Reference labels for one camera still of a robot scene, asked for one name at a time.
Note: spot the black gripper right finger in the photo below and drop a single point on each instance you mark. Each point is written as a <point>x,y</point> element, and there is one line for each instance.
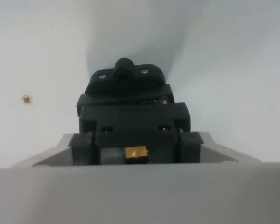
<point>191,149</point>

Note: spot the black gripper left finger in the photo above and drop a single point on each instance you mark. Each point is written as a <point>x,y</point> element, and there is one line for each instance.
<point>82,151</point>

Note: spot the white task board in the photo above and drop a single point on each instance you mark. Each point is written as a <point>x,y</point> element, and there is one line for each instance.
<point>37,46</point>

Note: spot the black D-SUB plug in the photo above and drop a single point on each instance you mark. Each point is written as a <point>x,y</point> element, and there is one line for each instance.
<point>135,116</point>

